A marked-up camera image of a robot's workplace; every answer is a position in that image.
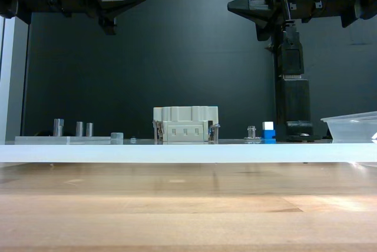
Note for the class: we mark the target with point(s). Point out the metal connector clamp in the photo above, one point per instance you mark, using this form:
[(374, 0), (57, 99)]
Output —
[(157, 132), (214, 134)]

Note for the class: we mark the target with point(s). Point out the black hub bracket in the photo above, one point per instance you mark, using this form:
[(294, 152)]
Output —
[(300, 127)]

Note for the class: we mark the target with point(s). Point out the small steel peg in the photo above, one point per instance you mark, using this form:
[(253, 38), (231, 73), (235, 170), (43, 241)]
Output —
[(79, 129), (89, 129)]

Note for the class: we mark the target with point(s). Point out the silver threaded connector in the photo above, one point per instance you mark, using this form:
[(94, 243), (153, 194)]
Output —
[(252, 134)]

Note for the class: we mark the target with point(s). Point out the clear plastic tub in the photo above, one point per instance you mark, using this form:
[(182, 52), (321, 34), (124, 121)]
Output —
[(350, 128)]

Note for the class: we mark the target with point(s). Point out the beige connector base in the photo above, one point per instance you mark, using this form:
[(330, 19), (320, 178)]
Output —
[(185, 131)]

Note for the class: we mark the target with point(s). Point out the beige connector insert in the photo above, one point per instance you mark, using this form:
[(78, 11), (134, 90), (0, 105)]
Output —
[(188, 113)]

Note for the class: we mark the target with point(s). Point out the aluminium base plate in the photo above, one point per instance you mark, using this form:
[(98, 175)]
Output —
[(59, 140)]

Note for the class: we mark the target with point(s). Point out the blue socket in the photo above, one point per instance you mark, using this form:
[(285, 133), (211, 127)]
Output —
[(268, 135)]

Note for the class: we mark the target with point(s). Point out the white board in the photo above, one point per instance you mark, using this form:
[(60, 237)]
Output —
[(188, 153)]

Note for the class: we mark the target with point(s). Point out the silver bracket screw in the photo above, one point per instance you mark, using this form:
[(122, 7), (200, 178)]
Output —
[(303, 135)]

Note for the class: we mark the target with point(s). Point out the small white plug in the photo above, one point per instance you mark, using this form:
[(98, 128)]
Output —
[(267, 126)]

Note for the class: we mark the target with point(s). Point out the small grey metal nut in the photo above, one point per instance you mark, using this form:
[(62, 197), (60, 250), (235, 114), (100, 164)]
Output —
[(116, 138)]

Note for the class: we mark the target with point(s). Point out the black USB hub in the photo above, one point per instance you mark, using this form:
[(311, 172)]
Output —
[(294, 99)]

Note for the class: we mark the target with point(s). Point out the tiny clear stud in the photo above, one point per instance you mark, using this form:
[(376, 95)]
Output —
[(133, 139)]

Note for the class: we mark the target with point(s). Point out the large steel peg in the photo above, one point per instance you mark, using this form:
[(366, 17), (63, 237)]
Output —
[(58, 128)]

